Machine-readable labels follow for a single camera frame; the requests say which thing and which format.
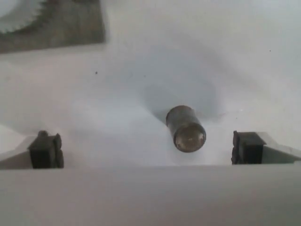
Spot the short metal round peg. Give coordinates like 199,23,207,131
166,105,207,153

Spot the white large gear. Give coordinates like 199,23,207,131
0,0,49,33

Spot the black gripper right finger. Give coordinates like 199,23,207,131
231,130,301,165

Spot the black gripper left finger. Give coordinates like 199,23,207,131
0,130,64,170

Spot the white task board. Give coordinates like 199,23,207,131
0,0,301,170

